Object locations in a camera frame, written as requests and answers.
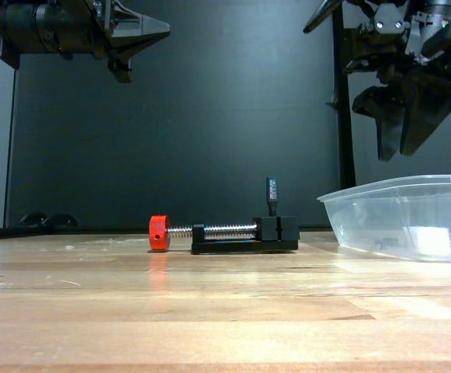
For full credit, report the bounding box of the black vise with orange knob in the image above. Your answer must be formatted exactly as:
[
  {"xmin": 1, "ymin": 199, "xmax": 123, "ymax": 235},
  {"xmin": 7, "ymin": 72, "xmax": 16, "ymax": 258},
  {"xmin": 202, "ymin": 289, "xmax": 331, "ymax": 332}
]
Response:
[{"xmin": 148, "ymin": 214, "xmax": 300, "ymax": 256}]

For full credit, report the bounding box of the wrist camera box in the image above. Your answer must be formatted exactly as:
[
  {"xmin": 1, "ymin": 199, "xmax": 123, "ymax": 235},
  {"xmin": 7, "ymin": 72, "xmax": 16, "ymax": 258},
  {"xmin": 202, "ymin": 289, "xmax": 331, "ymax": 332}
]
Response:
[{"xmin": 364, "ymin": 0, "xmax": 408, "ymax": 39}]

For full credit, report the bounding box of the clear plastic container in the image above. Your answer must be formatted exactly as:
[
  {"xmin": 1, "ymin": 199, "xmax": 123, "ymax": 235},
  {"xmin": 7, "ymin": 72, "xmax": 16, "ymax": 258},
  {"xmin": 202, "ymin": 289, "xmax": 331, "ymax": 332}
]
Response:
[{"xmin": 317, "ymin": 173, "xmax": 451, "ymax": 264}]

